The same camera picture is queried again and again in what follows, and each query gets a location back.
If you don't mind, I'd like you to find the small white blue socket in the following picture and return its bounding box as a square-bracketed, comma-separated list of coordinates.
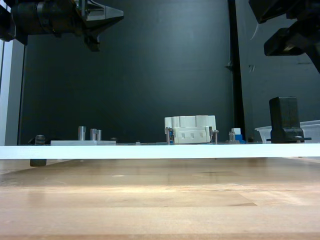
[228, 127, 245, 144]

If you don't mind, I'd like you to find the beige connector housing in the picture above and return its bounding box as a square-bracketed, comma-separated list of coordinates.
[164, 114, 221, 145]

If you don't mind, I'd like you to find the grey metal bar plate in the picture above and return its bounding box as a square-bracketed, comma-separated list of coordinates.
[50, 139, 117, 146]

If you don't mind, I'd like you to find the black threaded screw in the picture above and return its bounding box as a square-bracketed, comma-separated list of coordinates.
[34, 134, 47, 146]

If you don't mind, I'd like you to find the black wall post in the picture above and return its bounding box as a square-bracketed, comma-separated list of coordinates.
[226, 0, 246, 142]

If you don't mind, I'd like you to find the clear plastic tub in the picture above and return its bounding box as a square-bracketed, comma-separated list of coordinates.
[254, 119, 320, 145]

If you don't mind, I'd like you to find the white cable tie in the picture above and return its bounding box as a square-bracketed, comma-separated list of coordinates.
[251, 23, 261, 41]

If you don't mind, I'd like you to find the white task board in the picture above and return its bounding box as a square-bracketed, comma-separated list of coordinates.
[0, 142, 320, 160]

